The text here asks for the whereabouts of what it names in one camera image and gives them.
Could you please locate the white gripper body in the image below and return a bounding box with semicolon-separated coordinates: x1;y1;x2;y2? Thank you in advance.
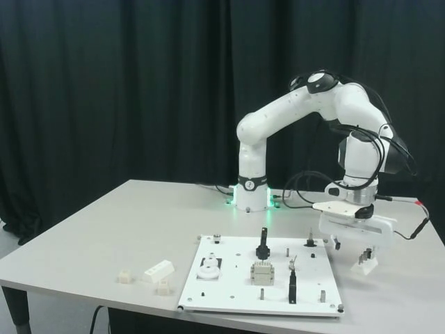
318;212;398;245

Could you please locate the white peg holder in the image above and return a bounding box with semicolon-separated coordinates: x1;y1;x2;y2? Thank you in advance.
350;256;380;276

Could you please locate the flat white mounting plate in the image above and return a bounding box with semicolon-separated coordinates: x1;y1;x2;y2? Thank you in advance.
311;200;365;219

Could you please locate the black Ethernet plug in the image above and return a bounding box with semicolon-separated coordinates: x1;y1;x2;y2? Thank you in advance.
288;255;300;304

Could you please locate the beige metal waterproof plug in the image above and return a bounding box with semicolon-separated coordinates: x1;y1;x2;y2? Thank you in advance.
249;262;274;287

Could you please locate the white task board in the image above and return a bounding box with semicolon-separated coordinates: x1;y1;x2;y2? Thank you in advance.
177;234;345;314

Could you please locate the white large gear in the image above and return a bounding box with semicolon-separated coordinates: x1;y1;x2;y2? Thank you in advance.
197;266;222;281

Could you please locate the long white plug holder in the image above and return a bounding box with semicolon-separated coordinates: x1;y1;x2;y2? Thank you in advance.
142;260;175;284

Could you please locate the black curtain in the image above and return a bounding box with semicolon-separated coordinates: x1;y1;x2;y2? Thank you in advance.
0;0;445;246

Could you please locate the dark grey table leg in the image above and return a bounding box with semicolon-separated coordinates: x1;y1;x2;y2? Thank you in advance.
1;285;29;334

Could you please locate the silver flange ring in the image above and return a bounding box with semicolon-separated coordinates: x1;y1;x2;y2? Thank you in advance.
347;186;378;207

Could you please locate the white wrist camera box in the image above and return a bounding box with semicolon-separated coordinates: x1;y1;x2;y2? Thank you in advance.
324;184;350;200

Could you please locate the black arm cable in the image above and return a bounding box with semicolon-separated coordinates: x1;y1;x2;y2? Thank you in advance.
282;71;418;212

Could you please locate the black base cable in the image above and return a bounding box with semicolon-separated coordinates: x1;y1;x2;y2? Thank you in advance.
213;183;238;196

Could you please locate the black floor cable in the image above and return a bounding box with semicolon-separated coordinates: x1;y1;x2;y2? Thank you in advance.
90;305;107;334

